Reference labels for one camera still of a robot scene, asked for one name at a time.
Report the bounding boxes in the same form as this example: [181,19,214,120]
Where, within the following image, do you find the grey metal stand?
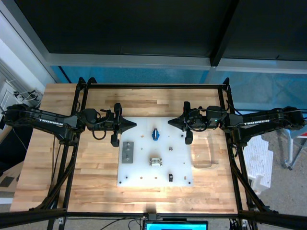
[275,126,307,171]

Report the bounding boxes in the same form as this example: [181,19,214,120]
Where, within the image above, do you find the white taskboard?
[117,116,194,187]

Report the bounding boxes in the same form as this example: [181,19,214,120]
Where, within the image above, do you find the clear plastic tub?
[190,131,220,170]

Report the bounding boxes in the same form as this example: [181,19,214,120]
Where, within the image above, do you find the grey metal peg plate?
[121,140,134,164]

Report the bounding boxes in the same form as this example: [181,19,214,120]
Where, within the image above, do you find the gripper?
[167,102,208,145]
[102,103,137,148]

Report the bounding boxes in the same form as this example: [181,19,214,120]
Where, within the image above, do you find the cardboard box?
[0,161,24,192]

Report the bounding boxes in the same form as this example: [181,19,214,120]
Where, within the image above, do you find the blue laptop screen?
[143,219,209,230]

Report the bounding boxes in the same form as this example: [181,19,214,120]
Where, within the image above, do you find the blue plug holder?
[151,127,161,142]

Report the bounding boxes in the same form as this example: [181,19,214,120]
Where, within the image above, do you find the black plugs with white cables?
[12,89,44,103]

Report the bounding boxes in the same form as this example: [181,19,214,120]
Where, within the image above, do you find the black aluminium frame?
[0,76,307,230]

